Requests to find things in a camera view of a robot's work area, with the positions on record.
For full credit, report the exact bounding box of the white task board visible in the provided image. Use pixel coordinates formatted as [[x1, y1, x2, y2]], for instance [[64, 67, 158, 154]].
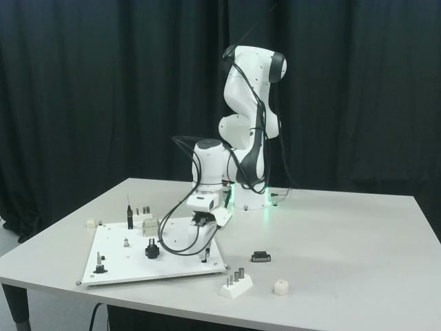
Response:
[[79, 219, 227, 287]]

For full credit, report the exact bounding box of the black waterproof plug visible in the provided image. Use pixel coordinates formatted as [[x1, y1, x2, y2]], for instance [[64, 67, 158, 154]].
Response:
[[143, 238, 161, 261]]

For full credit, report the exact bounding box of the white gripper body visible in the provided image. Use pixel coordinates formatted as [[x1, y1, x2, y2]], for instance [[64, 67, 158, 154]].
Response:
[[192, 223, 221, 252]]

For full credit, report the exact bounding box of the black upright plug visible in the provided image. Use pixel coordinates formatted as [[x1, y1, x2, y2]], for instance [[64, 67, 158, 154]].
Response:
[[126, 194, 135, 230]]

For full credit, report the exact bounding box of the black hanging cable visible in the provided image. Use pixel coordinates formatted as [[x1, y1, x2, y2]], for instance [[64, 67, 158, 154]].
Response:
[[89, 302, 108, 331]]

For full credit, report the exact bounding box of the black wrist cable bundle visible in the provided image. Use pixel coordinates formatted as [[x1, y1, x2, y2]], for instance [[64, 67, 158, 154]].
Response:
[[157, 135, 229, 257]]

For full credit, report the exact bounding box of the black curtain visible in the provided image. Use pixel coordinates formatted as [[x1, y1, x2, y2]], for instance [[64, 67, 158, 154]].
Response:
[[0, 0, 441, 244]]

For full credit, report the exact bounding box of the white peg holder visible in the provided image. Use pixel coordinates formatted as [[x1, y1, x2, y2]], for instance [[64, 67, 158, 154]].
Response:
[[133, 205, 154, 222], [218, 274, 255, 299]]

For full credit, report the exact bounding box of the black table leg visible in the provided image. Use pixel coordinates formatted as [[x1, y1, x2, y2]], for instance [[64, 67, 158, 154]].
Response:
[[1, 283, 30, 331]]

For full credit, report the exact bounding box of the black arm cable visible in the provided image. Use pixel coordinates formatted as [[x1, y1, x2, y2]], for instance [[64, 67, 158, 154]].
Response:
[[223, 51, 294, 199]]

